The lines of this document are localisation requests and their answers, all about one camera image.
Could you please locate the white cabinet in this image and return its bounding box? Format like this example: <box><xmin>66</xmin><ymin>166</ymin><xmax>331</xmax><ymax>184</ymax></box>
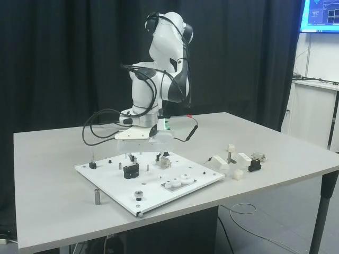
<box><xmin>280</xmin><ymin>76</ymin><xmax>339</xmax><ymax>155</ymax></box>

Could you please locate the white peg holder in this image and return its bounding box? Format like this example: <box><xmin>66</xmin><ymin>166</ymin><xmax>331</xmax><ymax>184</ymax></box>
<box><xmin>209</xmin><ymin>155</ymin><xmax>230</xmax><ymax>173</ymax></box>
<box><xmin>237</xmin><ymin>152</ymin><xmax>253</xmax><ymax>167</ymax></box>

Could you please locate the black curtain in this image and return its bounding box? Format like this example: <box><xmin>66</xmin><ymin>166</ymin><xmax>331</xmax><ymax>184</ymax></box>
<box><xmin>0</xmin><ymin>0</ymin><xmax>303</xmax><ymax>235</ymax></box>

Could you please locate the black box under table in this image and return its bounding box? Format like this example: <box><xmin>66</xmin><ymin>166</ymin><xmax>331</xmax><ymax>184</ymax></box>
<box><xmin>69</xmin><ymin>205</ymin><xmax>220</xmax><ymax>254</ymax></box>

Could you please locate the blue screen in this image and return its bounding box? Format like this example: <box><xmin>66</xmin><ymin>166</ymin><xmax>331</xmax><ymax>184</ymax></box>
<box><xmin>299</xmin><ymin>0</ymin><xmax>339</xmax><ymax>34</ymax></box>

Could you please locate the dark table leg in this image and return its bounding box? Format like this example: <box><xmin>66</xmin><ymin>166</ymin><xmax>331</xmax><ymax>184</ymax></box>
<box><xmin>318</xmin><ymin>172</ymin><xmax>332</xmax><ymax>210</ymax></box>

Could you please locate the black D-SUB plug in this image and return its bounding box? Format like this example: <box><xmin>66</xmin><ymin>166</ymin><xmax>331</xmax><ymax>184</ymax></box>
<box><xmin>247</xmin><ymin>158</ymin><xmax>264</xmax><ymax>172</ymax></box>

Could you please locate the white task board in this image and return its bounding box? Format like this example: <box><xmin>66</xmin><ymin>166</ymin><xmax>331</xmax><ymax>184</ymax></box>
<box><xmin>75</xmin><ymin>151</ymin><xmax>225</xmax><ymax>218</ymax></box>

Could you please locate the grey floor cable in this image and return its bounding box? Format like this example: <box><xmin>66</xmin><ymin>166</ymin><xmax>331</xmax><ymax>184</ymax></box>
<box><xmin>228</xmin><ymin>203</ymin><xmax>339</xmax><ymax>254</ymax></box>

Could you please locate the thin black rod red tag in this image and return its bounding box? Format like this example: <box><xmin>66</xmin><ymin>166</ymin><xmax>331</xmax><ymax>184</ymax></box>
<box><xmin>169</xmin><ymin>113</ymin><xmax>199</xmax><ymax>142</ymax></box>

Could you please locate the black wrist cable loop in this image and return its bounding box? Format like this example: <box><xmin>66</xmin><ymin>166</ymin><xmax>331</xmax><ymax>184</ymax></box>
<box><xmin>81</xmin><ymin>62</ymin><xmax>163</xmax><ymax>147</ymax></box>

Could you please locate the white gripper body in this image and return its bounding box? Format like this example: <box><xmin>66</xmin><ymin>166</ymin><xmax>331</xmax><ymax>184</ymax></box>
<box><xmin>116</xmin><ymin>132</ymin><xmax>175</xmax><ymax>154</ymax></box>

